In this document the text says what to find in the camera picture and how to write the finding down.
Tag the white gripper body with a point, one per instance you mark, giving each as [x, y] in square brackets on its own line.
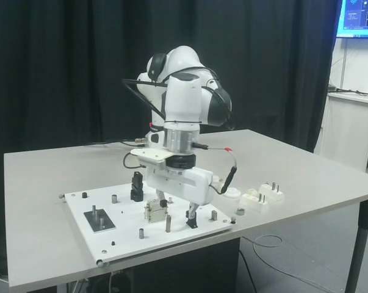
[180, 184]

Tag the large metal square peg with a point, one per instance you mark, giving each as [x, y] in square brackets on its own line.
[168, 224]

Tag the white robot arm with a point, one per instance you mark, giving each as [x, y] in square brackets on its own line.
[183, 103]

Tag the short metal square peg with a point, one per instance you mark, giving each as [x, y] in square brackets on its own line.
[214, 215]

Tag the thick metal round peg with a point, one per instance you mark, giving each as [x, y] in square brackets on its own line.
[113, 199]
[140, 234]

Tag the white round peg holder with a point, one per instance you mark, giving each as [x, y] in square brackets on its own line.
[252, 204]

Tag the white square peg holder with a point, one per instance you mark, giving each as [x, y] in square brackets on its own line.
[273, 195]

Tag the beige rectangular connector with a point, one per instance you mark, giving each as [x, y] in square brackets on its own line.
[151, 210]

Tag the black D-SUB plug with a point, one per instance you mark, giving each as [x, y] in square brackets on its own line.
[137, 190]

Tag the cream hollow plug holder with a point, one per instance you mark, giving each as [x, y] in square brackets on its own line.
[252, 192]
[218, 183]

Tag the white large gear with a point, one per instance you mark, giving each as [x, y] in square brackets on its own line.
[233, 193]

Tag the metal hex bolt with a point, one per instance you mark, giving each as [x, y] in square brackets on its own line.
[239, 211]

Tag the black computer case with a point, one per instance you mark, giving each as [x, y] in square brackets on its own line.
[186, 268]

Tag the white task board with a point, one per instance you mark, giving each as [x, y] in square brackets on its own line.
[77, 207]

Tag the black table leg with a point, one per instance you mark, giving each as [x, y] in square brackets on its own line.
[359, 244]

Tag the white cabinet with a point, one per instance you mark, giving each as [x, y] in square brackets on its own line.
[348, 137]

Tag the black curtain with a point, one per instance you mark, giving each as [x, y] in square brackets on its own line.
[49, 61]

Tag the blue screen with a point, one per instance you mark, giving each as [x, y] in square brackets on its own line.
[360, 18]

